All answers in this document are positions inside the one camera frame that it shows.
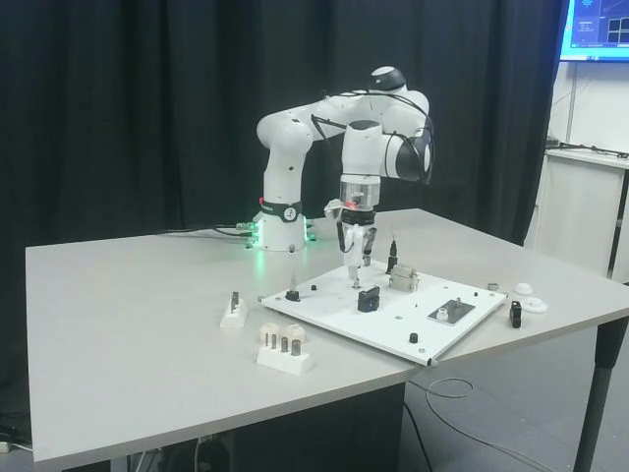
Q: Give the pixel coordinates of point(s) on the white large gear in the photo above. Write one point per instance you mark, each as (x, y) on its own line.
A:
(534, 306)

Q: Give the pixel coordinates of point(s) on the black curtain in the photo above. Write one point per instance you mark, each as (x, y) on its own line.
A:
(147, 98)

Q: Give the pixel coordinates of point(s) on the thin metal round peg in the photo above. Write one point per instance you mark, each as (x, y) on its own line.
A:
(266, 341)
(273, 342)

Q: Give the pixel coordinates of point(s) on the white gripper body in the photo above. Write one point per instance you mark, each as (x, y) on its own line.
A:
(353, 246)

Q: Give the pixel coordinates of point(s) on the white cabinet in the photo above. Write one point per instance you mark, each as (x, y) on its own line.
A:
(580, 216)

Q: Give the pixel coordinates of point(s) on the metal square peg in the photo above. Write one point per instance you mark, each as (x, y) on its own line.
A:
(235, 300)

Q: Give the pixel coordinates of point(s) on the white round peg holder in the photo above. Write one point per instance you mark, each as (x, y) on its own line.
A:
(285, 363)

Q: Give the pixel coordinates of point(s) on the black D-SUB plug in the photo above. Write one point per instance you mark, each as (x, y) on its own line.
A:
(368, 301)

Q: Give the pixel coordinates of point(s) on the thick metal round peg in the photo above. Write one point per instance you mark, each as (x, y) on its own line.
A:
(296, 347)
(285, 344)

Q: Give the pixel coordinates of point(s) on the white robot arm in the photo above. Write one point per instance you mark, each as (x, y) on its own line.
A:
(280, 162)

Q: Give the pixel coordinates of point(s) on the black under-table cabinet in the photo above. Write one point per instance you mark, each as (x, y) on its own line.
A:
(295, 432)

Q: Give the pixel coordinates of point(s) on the small white sensor box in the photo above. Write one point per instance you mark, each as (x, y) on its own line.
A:
(333, 209)

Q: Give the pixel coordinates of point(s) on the small cream holder block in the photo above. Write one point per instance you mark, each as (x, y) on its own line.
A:
(295, 329)
(268, 328)

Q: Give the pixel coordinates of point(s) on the white task board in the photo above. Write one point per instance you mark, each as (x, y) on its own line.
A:
(344, 324)

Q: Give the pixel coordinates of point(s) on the black Ethernet plug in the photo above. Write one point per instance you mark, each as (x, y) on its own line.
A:
(392, 263)

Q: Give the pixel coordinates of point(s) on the dark table leg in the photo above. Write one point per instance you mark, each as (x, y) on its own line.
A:
(599, 393)

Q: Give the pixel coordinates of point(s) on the blue screen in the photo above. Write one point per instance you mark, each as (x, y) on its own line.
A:
(597, 29)

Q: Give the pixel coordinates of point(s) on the black plug with grey stem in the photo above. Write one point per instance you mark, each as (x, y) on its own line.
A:
(293, 295)

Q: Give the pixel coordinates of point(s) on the grey metal connector plug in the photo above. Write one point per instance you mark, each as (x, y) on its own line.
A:
(402, 279)

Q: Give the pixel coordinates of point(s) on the metal hex bolt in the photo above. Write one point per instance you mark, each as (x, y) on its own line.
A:
(493, 285)

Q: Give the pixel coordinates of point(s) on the white square peg holder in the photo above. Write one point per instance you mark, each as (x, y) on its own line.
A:
(232, 318)

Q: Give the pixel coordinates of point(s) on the black plug block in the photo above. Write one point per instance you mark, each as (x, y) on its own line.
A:
(515, 314)

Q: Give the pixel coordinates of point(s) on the dark wrist camera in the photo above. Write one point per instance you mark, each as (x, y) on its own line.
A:
(370, 242)

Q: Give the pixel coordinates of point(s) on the white small gear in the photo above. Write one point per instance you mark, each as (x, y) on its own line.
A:
(444, 313)

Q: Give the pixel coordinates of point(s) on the white medium gear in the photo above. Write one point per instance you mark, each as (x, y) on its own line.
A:
(523, 288)

